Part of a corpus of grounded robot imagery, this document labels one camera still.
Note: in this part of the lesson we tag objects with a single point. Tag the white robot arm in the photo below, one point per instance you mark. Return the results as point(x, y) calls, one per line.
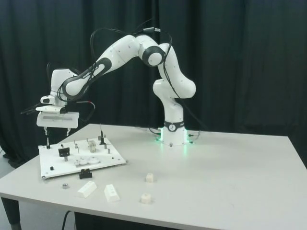
point(120, 50)

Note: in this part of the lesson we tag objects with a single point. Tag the flat white mounting plate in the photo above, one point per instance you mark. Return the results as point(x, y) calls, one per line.
point(48, 109)

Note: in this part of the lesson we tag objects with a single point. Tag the black curtain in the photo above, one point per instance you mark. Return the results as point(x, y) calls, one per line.
point(239, 48)

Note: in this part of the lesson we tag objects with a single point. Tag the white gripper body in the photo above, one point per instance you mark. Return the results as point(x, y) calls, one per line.
point(57, 121)

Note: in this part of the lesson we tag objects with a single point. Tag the white task board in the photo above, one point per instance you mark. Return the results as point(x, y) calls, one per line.
point(60, 167)

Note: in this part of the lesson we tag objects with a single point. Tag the white wedge holder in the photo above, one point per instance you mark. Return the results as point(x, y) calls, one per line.
point(112, 192)
point(86, 189)

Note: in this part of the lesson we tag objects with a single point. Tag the black D-SUB plug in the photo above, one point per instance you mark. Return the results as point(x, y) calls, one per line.
point(86, 174)

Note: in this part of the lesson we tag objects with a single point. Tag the beige plug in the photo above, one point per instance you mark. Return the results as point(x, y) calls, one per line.
point(91, 146)

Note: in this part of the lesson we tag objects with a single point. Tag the white small gear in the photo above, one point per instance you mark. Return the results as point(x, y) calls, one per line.
point(77, 163)

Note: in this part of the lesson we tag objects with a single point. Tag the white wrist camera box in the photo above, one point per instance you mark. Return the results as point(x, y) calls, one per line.
point(47, 100)

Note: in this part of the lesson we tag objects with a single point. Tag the white medium gear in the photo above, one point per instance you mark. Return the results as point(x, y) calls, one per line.
point(83, 161)

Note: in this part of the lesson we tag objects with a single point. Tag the black table leg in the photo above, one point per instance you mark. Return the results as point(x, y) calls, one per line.
point(10, 213)

